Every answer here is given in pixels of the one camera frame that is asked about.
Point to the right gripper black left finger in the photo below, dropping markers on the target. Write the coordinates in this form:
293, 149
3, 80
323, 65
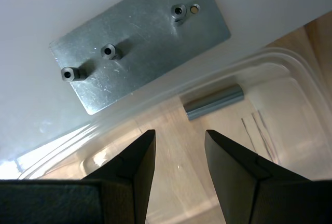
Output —
135, 167

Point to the grey metal cylinder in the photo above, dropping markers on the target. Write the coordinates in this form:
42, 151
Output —
212, 102

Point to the clear plastic tub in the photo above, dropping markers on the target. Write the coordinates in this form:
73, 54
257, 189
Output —
285, 91

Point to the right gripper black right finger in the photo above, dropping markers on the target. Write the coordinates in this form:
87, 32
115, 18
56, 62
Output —
228, 167

